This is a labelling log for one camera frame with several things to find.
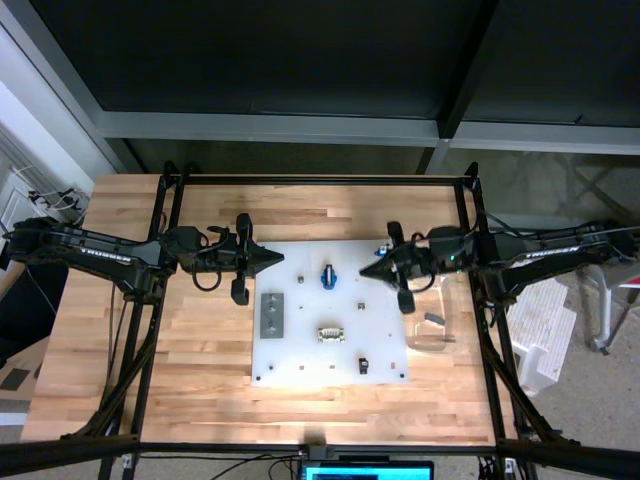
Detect white taskboard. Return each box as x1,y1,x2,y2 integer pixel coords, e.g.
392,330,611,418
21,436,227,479
249,240,412,387

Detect grey chair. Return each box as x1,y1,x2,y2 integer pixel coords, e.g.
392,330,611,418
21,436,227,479
579,259,640,357

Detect white plastic stool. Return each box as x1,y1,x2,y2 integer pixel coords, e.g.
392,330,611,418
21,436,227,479
504,277,576,399

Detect grey metal post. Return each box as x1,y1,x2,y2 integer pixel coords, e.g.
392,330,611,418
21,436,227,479
0,0,126,171

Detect clear plastic tub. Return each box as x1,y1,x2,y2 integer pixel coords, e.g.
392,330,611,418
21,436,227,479
404,273,459,354

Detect grey peg plate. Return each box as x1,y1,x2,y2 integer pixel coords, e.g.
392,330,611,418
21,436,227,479
258,292,286,340

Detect grey metal beam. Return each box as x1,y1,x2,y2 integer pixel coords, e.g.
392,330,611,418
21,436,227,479
97,110,640,156

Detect cardboard box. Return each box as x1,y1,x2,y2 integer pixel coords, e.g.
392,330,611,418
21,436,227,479
0,339,51,426

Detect laptop screen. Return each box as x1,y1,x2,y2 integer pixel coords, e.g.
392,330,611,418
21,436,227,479
298,460,435,480

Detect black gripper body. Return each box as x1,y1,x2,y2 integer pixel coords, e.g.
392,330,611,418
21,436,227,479
219,213,255,306
388,221,431,315

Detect black aluminium frame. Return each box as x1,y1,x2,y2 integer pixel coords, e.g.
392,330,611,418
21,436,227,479
0,160,640,480

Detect tangled power cables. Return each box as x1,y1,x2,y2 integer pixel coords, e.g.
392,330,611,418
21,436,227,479
19,167,89,216

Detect black table camera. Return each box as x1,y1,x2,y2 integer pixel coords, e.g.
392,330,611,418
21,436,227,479
299,433,335,464

